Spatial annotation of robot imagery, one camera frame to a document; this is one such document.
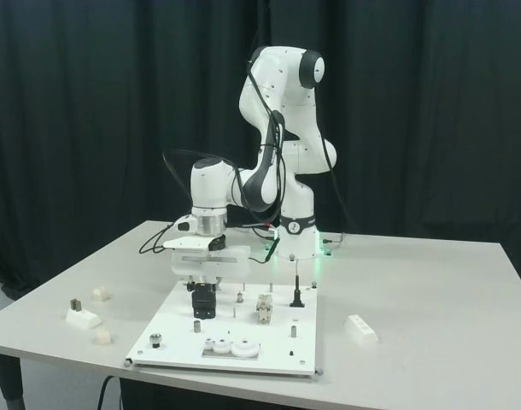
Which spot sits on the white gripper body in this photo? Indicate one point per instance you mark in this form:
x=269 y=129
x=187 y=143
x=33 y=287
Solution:
x=209 y=269

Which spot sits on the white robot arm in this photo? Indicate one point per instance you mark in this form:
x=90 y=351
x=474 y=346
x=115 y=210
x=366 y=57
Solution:
x=299 y=205

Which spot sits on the metal square peg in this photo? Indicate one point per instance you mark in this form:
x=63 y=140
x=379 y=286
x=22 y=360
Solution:
x=74 y=305
x=79 y=304

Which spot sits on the white peg holder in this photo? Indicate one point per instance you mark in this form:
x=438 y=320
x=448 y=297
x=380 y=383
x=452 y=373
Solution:
x=83 y=319

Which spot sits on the metal bolt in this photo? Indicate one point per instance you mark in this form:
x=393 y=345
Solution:
x=191 y=283

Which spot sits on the black D-SUB plug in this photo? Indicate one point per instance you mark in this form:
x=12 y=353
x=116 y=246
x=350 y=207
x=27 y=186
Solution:
x=205 y=303

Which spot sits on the grey waterproof plug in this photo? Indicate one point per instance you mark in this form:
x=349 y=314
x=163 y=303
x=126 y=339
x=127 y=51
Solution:
x=265 y=309

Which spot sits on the white small gear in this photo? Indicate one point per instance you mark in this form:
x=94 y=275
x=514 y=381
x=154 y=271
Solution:
x=208 y=344

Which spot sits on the white medium gear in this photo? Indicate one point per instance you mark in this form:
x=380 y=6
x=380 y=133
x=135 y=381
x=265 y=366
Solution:
x=220 y=346

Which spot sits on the thin black rod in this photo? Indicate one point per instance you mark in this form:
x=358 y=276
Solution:
x=272 y=250

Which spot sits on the white large gear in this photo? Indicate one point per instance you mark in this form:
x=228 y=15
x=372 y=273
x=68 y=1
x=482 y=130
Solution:
x=244 y=348

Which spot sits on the white task board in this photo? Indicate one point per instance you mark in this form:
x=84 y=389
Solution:
x=260 y=346

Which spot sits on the black USB plug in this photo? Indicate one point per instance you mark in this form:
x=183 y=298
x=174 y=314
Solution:
x=296 y=299

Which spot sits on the small white cube holder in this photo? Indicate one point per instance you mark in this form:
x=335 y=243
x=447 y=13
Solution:
x=102 y=336
x=101 y=294

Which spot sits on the white holder with holes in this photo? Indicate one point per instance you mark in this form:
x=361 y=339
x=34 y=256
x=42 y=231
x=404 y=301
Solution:
x=361 y=329

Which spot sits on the black curtain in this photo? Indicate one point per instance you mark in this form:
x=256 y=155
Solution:
x=72 y=107

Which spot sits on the black table leg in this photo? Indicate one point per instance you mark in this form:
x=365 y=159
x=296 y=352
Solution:
x=6 y=380

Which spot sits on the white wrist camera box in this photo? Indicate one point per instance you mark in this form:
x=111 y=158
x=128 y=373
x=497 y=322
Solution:
x=184 y=224

